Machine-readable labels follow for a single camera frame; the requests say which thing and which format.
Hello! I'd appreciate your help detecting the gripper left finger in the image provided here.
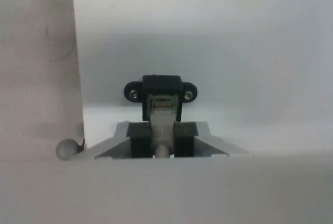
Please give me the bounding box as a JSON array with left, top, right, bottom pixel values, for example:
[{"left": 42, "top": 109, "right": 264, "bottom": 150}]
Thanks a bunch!
[{"left": 84, "top": 121, "right": 153, "bottom": 159}]

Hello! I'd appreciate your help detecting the clear Ethernet plug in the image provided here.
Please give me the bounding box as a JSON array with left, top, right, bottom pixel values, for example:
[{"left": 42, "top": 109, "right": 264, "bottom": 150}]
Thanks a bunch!
[{"left": 147, "top": 93, "right": 180, "bottom": 159}]

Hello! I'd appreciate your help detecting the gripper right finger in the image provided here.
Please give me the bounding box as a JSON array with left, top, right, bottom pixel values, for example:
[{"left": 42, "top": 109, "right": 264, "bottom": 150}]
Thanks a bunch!
[{"left": 173, "top": 121, "right": 255, "bottom": 159}]

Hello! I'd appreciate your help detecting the white task board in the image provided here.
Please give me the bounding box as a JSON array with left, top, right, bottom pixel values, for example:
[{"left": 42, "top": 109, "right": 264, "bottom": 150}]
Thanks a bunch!
[{"left": 55, "top": 0, "right": 333, "bottom": 161}]

